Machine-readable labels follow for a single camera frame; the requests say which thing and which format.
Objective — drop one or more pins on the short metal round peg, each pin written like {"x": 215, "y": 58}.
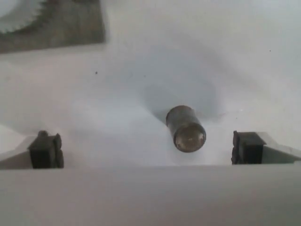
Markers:
{"x": 185, "y": 131}

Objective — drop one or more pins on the white large gear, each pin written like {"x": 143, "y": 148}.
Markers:
{"x": 14, "y": 14}

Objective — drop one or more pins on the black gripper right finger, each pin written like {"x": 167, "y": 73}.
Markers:
{"x": 249, "y": 150}

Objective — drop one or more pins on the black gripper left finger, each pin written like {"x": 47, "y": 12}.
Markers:
{"x": 45, "y": 153}

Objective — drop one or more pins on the white task board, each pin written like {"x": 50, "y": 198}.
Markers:
{"x": 141, "y": 70}

